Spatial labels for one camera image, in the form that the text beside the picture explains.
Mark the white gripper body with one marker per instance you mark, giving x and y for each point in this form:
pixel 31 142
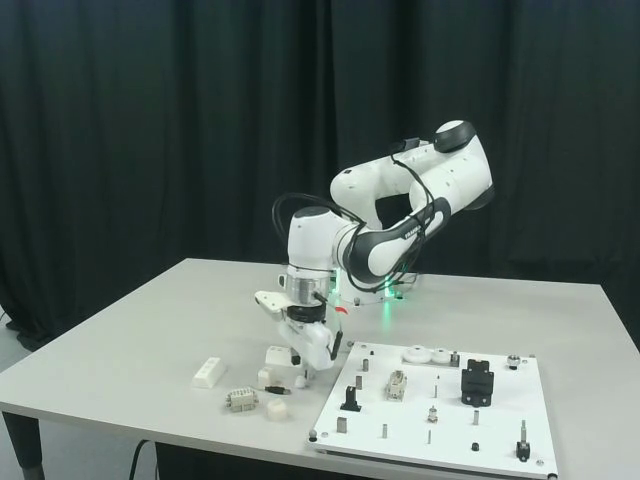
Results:
pixel 310 345

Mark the white small gear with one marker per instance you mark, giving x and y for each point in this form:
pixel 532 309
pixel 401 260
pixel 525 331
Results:
pixel 300 383

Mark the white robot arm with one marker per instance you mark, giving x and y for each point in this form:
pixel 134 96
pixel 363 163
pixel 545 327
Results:
pixel 450 180

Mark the white large gear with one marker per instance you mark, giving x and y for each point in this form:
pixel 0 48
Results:
pixel 416 354

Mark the white medium gear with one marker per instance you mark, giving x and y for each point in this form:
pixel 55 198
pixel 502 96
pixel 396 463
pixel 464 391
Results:
pixel 440 355

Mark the white holder with holes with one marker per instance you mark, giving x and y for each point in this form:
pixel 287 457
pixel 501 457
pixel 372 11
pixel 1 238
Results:
pixel 210 372
pixel 276 356

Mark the small white holder block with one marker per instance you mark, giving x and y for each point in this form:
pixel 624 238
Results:
pixel 269 377
pixel 277 411

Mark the metal square peg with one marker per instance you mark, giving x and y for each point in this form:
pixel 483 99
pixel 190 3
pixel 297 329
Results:
pixel 343 423

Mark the beige multi-pin plug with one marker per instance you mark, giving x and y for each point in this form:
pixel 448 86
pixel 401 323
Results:
pixel 239 402

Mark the white task board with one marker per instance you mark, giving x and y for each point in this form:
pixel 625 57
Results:
pixel 400 440

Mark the metal BNC plug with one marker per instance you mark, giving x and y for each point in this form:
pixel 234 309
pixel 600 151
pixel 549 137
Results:
pixel 433 415

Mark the black D-SUB plug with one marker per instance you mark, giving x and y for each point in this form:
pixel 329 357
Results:
pixel 477 382

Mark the metal bolt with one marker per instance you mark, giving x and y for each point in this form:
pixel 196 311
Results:
pixel 523 430

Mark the black curtains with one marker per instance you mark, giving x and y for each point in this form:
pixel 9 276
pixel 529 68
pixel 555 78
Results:
pixel 150 125

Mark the dark table leg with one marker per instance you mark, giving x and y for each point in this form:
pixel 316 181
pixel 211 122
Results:
pixel 22 445

